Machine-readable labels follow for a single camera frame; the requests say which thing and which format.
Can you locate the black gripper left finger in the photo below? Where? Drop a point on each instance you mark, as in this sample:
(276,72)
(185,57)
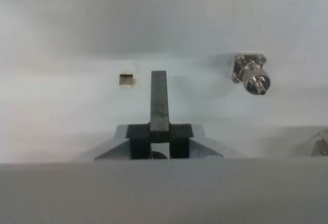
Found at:
(135,142)

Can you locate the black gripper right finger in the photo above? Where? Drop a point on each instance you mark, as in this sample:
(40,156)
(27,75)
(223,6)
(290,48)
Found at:
(180,142)

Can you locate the white task board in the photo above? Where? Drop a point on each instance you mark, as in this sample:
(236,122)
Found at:
(77,93)

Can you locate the metal BNC plug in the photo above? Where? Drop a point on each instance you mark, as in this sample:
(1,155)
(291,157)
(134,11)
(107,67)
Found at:
(257,80)

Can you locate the metal square peg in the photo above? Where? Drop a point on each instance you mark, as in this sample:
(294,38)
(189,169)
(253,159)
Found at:
(159,101)

